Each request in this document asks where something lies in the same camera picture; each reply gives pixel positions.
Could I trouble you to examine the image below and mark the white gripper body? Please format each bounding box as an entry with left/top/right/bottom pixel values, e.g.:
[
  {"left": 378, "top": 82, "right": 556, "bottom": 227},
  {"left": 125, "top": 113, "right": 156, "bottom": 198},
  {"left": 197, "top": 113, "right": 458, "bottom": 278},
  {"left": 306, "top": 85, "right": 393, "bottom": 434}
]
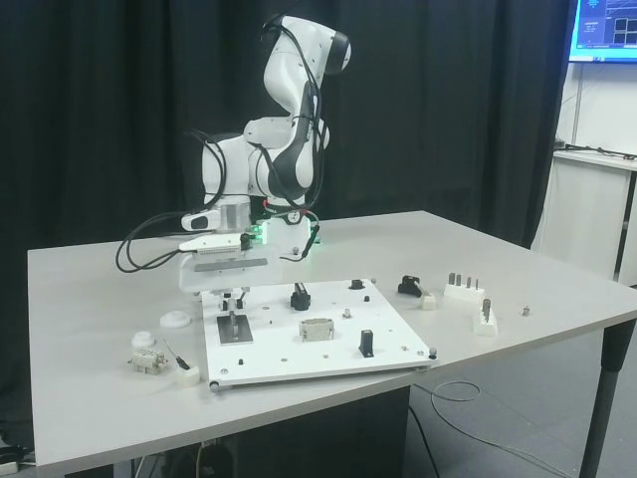
[{"left": 177, "top": 253, "right": 283, "bottom": 294}]

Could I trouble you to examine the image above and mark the white large gear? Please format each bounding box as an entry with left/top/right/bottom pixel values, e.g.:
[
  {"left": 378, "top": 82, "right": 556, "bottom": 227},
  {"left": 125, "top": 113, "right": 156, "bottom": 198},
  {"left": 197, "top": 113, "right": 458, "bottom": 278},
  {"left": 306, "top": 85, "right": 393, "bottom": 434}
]
[{"left": 159, "top": 309, "right": 192, "bottom": 330}]

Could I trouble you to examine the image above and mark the white medium gear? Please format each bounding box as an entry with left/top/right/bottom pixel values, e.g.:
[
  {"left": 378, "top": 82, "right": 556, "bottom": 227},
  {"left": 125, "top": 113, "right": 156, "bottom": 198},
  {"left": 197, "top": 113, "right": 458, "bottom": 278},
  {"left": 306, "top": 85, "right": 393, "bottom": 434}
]
[{"left": 130, "top": 330, "right": 158, "bottom": 352}]

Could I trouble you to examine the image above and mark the white task board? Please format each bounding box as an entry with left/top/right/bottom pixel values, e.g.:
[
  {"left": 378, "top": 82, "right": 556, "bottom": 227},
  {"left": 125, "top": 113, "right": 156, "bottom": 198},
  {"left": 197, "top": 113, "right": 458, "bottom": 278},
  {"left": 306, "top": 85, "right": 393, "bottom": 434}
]
[{"left": 198, "top": 276, "right": 439, "bottom": 394}]

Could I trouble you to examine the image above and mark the beige waterproof plug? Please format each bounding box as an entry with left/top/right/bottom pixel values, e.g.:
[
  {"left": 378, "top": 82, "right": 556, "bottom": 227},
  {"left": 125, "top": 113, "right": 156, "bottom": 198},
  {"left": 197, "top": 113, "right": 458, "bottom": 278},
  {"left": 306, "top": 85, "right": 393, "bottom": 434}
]
[{"left": 126, "top": 351, "right": 159, "bottom": 373}]

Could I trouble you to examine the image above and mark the black D-SUB plug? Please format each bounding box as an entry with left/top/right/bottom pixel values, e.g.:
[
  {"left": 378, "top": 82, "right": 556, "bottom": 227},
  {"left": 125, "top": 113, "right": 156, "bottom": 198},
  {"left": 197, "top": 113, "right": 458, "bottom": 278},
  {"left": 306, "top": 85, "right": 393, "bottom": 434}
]
[{"left": 396, "top": 273, "right": 422, "bottom": 299}]

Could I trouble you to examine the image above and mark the black curtain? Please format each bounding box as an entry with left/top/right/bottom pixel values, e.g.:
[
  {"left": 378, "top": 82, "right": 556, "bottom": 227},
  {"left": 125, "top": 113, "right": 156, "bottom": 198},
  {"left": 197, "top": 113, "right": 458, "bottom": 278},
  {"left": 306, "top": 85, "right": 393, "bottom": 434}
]
[{"left": 0, "top": 0, "right": 581, "bottom": 434}]

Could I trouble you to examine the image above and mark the white peg holder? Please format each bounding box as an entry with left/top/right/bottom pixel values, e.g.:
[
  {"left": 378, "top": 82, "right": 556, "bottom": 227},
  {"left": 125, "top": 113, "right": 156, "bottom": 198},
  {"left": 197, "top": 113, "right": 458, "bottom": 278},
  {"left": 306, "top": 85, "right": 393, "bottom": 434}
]
[
  {"left": 472, "top": 314, "right": 501, "bottom": 338},
  {"left": 442, "top": 282, "right": 485, "bottom": 304}
]

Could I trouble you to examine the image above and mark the white cabinet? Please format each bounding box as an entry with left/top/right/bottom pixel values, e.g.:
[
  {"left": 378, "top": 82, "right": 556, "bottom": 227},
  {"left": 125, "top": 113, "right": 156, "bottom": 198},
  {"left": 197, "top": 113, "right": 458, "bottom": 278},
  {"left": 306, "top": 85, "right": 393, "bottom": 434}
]
[{"left": 534, "top": 148, "right": 637, "bottom": 289}]

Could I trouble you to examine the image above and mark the dark grey table leg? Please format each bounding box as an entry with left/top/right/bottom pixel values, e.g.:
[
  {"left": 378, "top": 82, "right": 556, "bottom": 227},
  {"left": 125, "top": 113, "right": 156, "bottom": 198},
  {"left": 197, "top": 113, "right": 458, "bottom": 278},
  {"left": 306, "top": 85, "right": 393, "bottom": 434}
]
[{"left": 579, "top": 318, "right": 637, "bottom": 478}]

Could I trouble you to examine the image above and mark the blue screen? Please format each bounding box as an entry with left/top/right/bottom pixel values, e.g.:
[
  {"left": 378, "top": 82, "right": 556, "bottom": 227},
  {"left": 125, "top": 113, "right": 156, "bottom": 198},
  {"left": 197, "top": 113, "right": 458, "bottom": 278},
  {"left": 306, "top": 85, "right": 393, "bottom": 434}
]
[{"left": 568, "top": 0, "right": 637, "bottom": 65}]

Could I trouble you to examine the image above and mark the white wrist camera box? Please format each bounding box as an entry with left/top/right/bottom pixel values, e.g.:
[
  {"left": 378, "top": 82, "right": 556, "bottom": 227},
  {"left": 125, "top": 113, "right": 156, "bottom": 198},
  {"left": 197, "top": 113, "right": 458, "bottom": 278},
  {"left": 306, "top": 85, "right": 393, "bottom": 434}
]
[{"left": 181, "top": 211, "right": 221, "bottom": 231}]

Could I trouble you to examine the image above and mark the black plug with thin wire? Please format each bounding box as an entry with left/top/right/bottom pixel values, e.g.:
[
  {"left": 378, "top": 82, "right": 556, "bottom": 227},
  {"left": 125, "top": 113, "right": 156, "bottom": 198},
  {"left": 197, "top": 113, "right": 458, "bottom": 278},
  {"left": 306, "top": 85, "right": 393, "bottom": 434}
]
[{"left": 162, "top": 341, "right": 194, "bottom": 372}]

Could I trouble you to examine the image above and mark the black base cable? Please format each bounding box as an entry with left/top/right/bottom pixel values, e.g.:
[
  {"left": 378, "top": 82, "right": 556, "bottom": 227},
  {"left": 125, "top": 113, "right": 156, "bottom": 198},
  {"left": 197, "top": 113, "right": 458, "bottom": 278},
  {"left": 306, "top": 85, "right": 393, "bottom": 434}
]
[{"left": 281, "top": 208, "right": 323, "bottom": 261}]

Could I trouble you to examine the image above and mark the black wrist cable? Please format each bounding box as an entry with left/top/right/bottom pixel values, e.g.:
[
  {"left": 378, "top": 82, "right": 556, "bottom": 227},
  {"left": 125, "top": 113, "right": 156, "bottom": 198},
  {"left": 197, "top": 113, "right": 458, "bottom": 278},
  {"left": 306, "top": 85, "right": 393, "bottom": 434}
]
[{"left": 114, "top": 211, "right": 200, "bottom": 274}]

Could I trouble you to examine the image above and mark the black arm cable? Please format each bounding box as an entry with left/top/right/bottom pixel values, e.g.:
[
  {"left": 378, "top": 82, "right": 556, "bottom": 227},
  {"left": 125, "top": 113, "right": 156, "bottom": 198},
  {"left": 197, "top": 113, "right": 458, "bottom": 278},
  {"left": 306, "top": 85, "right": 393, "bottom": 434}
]
[{"left": 182, "top": 14, "right": 329, "bottom": 213}]

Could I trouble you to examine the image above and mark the grey floor cable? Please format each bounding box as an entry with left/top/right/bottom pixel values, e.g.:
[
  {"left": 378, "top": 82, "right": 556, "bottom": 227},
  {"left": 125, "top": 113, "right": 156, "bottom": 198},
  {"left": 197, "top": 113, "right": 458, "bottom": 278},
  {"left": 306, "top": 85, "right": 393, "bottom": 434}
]
[{"left": 408, "top": 380, "right": 586, "bottom": 478}]

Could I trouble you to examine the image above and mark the black floor cable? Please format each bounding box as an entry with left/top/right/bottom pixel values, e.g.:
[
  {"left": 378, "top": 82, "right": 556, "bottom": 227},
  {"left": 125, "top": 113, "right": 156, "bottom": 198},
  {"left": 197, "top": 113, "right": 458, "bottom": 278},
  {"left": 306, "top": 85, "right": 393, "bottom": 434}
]
[{"left": 407, "top": 405, "right": 449, "bottom": 478}]

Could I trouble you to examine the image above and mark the thin dark cable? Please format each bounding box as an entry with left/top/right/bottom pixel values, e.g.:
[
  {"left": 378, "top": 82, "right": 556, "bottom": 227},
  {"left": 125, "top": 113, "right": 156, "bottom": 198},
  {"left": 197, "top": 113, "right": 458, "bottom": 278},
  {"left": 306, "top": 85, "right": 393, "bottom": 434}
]
[{"left": 553, "top": 140, "right": 637, "bottom": 161}]

